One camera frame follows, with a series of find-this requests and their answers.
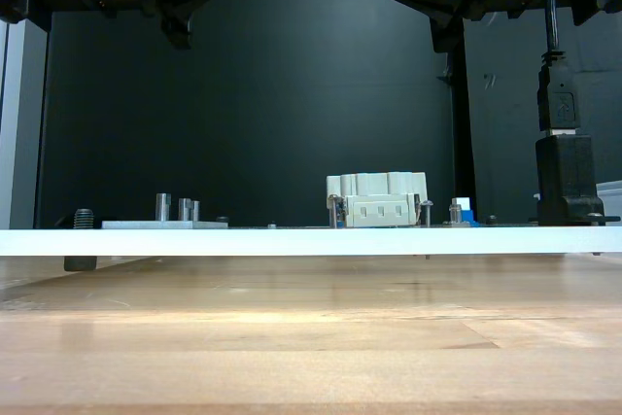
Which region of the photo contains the black USB socket block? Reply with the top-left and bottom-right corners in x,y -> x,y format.
528,134 -> 622,228

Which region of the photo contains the tall steel post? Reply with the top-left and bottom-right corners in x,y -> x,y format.
155,192 -> 172,223

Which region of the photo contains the grey metal plate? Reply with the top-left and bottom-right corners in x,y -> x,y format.
101,220 -> 229,230

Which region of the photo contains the black USB plug with cable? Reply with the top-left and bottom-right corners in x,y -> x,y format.
536,0 -> 583,137

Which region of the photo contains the black upright post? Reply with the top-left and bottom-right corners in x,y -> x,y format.
436,18 -> 480,227

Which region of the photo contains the blue white small connector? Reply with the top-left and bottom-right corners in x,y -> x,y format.
451,196 -> 476,228

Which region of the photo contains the white task board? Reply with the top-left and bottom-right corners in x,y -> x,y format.
0,228 -> 622,259

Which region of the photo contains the black threaded bolt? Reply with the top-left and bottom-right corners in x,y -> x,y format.
63,208 -> 98,273

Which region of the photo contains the beige connector housing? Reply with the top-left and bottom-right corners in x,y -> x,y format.
325,171 -> 430,229

